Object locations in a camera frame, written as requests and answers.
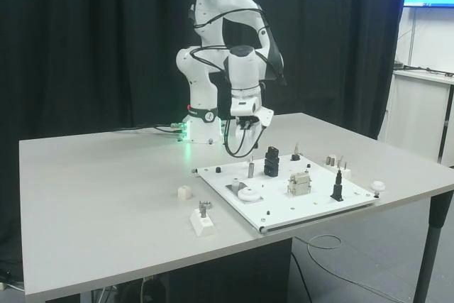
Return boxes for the white large gear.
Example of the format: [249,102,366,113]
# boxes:
[237,189,259,205]

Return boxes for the black D-SUB plug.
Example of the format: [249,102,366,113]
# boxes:
[262,145,282,178]

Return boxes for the black base cables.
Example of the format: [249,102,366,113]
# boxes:
[116,123,186,136]

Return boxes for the black upright plug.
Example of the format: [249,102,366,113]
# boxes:
[329,170,347,202]

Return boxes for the grey floor cable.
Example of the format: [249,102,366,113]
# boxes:
[306,234,426,296]

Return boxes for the white task board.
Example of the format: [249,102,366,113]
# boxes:
[196,152,383,236]

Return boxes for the metal BNC plug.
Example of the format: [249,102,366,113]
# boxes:
[198,199,214,219]

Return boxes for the flat white mounting plate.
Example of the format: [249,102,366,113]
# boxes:
[255,106,275,129]

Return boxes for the grey metal base plate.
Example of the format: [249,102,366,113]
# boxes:
[226,182,264,205]

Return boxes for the dark grey table leg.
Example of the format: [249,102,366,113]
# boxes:
[423,194,450,303]

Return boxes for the white slanted plug holder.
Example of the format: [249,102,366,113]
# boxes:
[189,209,218,237]

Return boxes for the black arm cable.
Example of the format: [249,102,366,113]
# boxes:
[189,4,285,81]

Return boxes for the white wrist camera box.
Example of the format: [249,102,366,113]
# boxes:
[229,94,262,118]

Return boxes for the black curtain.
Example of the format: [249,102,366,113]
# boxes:
[0,0,416,151]

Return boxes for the white square peg holder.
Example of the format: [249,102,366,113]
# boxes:
[176,184,194,201]

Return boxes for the beige metal connector block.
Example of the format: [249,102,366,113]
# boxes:
[286,171,313,197]

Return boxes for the black looped gripper cable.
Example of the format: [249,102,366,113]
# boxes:
[223,118,250,158]

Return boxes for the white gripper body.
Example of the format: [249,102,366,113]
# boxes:
[226,120,264,157]

